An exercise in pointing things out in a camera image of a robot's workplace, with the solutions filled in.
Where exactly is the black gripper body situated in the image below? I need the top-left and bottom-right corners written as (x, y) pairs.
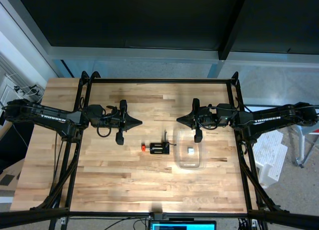
top-left (191, 98), bottom-right (220, 143)
top-left (101, 100), bottom-right (129, 145)

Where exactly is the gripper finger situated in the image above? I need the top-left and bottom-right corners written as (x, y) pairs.
top-left (176, 120), bottom-right (194, 130)
top-left (126, 122), bottom-right (144, 133)
top-left (126, 112), bottom-right (144, 123)
top-left (176, 111), bottom-right (193, 121)

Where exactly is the black clamp with orange knob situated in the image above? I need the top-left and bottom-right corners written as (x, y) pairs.
top-left (141, 141), bottom-right (171, 155)

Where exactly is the clear plastic tub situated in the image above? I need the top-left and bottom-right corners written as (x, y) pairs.
top-left (175, 129), bottom-right (207, 171)

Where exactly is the white foam packing block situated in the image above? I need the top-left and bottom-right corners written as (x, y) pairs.
top-left (252, 128), bottom-right (289, 190)

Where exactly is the screen with blue edge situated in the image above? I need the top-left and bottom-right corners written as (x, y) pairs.
top-left (149, 220), bottom-right (217, 230)

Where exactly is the grey metal stand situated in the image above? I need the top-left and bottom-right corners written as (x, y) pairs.
top-left (291, 122), bottom-right (319, 169)

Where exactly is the large black box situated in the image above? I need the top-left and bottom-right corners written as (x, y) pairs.
top-left (0, 121), bottom-right (34, 175)

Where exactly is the cardboard box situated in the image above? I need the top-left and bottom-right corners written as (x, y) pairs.
top-left (0, 158), bottom-right (25, 191)

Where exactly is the arm wrist cable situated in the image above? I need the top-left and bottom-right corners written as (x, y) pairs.
top-left (96, 124), bottom-right (112, 138)

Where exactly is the black metal frame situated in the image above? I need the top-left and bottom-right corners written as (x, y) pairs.
top-left (0, 70), bottom-right (319, 230)

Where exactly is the black and white cable bundle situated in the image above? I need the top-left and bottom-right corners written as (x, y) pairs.
top-left (13, 84), bottom-right (45, 96)

